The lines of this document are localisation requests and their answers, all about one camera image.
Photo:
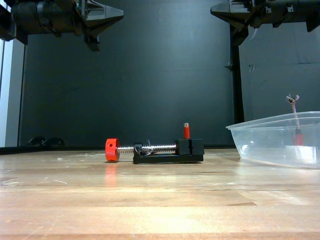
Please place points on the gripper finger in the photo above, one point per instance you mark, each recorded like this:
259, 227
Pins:
110, 12
237, 25
232, 10
97, 26

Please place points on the red RCA socket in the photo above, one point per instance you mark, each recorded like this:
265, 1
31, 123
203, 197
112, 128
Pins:
187, 132

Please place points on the clear plastic tub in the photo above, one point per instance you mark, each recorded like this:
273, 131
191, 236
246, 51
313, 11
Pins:
262, 145

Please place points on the black vise clamp red knob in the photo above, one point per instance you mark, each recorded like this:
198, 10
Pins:
190, 150

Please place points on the white block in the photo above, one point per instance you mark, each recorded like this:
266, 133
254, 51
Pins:
302, 151

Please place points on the black wall column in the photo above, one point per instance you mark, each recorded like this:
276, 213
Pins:
237, 87

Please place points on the silver aluminium window frame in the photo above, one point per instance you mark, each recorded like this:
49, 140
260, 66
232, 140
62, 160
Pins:
11, 100

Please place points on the black aluminium frame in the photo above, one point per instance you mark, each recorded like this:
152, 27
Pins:
75, 148

